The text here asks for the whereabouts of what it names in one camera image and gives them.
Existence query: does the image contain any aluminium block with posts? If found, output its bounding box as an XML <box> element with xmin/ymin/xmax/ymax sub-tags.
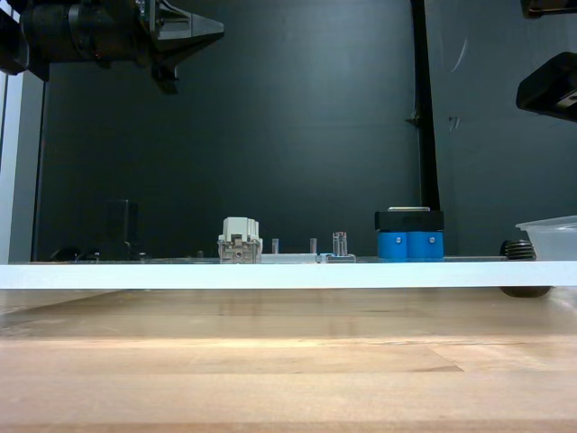
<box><xmin>261</xmin><ymin>237</ymin><xmax>325</xmax><ymax>265</ymax></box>

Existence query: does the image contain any white task board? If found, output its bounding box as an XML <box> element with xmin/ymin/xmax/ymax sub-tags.
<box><xmin>0</xmin><ymin>255</ymin><xmax>577</xmax><ymax>290</ymax></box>

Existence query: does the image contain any black ribbed knob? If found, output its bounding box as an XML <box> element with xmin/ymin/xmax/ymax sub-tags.
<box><xmin>499</xmin><ymin>238</ymin><xmax>537</xmax><ymax>262</ymax></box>

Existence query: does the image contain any grey metal post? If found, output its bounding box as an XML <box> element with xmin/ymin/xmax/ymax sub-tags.
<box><xmin>0</xmin><ymin>71</ymin><xmax>46</xmax><ymax>263</ymax></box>

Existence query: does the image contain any black rubber foot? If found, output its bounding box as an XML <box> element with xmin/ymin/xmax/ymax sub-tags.
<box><xmin>498</xmin><ymin>286</ymin><xmax>554</xmax><ymax>299</ymax></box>

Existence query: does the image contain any clear plastic tub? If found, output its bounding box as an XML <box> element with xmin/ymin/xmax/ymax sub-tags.
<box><xmin>515</xmin><ymin>215</ymin><xmax>577</xmax><ymax>263</ymax></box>

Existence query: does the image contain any blue connector with black top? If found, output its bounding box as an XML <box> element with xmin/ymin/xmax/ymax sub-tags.
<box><xmin>374</xmin><ymin>206</ymin><xmax>446</xmax><ymax>262</ymax></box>

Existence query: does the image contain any small metal connector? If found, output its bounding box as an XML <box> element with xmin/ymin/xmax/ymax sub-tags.
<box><xmin>325</xmin><ymin>230</ymin><xmax>357</xmax><ymax>264</ymax></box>

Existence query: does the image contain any black vertical post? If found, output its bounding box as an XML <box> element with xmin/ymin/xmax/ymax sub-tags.
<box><xmin>407</xmin><ymin>0</ymin><xmax>442</xmax><ymax>212</ymax></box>

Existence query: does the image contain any black clamp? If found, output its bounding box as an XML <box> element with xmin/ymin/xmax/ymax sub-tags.
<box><xmin>50</xmin><ymin>198</ymin><xmax>142</xmax><ymax>263</ymax></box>

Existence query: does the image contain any grey connector housing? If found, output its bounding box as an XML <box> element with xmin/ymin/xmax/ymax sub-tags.
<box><xmin>216</xmin><ymin>216</ymin><xmax>264</xmax><ymax>265</ymax></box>

